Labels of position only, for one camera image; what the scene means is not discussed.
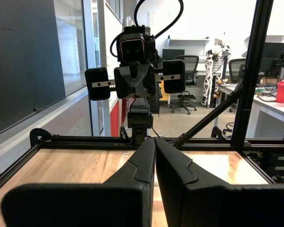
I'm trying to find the black computer monitor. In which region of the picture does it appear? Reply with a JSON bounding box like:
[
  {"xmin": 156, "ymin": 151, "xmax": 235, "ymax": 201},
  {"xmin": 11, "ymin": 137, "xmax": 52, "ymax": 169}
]
[
  {"xmin": 260, "ymin": 42, "xmax": 284, "ymax": 80},
  {"xmin": 162, "ymin": 49, "xmax": 186, "ymax": 61}
]

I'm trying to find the red cabinet panel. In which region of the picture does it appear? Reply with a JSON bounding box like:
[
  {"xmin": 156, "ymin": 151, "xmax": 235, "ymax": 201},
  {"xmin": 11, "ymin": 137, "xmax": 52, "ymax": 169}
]
[{"xmin": 110, "ymin": 98, "xmax": 128, "ymax": 137}]

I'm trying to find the grey wall shelf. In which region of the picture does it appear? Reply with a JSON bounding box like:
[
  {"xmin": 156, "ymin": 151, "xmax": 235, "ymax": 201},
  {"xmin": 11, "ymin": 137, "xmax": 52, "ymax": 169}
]
[{"xmin": 168, "ymin": 37, "xmax": 210, "ymax": 48}]

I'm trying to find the black aluminium frame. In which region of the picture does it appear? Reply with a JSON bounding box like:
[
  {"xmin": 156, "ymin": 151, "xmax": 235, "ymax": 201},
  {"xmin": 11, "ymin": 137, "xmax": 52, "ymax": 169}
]
[{"xmin": 0, "ymin": 0, "xmax": 284, "ymax": 197}]

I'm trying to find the grey office chair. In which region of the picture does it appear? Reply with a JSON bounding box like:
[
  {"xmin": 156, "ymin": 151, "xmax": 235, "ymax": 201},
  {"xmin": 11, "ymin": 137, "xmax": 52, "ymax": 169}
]
[{"xmin": 228, "ymin": 58, "xmax": 246, "ymax": 113}]

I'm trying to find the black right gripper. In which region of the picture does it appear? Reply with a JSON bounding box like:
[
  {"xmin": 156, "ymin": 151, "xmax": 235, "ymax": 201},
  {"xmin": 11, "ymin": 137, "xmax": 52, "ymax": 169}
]
[{"xmin": 84, "ymin": 59, "xmax": 186, "ymax": 101}]

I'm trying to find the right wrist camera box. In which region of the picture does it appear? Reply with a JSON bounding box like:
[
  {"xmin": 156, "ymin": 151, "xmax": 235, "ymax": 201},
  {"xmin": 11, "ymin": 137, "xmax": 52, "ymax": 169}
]
[{"xmin": 119, "ymin": 32, "xmax": 145, "ymax": 64}]

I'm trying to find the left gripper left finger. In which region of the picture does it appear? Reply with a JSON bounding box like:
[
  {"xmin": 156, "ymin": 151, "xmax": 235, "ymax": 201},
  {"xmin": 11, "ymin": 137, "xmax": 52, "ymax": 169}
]
[{"xmin": 1, "ymin": 138, "xmax": 156, "ymax": 227}]

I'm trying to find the white lattice structure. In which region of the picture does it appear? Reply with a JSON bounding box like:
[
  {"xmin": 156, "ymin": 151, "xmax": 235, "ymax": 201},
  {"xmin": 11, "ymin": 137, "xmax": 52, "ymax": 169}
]
[{"xmin": 200, "ymin": 39, "xmax": 231, "ymax": 108}]

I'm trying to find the black mesh office chair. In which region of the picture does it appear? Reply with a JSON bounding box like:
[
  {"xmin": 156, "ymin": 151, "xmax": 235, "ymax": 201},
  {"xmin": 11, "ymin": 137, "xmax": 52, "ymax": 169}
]
[{"xmin": 170, "ymin": 55, "xmax": 200, "ymax": 115}]

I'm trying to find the white desk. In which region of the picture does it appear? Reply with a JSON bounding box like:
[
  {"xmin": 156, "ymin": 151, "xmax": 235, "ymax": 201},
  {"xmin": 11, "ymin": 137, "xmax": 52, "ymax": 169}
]
[{"xmin": 217, "ymin": 82, "xmax": 284, "ymax": 139}]

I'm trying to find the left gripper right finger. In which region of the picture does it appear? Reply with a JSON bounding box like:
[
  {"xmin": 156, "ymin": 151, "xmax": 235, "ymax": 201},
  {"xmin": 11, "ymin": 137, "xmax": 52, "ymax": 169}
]
[{"xmin": 155, "ymin": 138, "xmax": 284, "ymax": 227}]

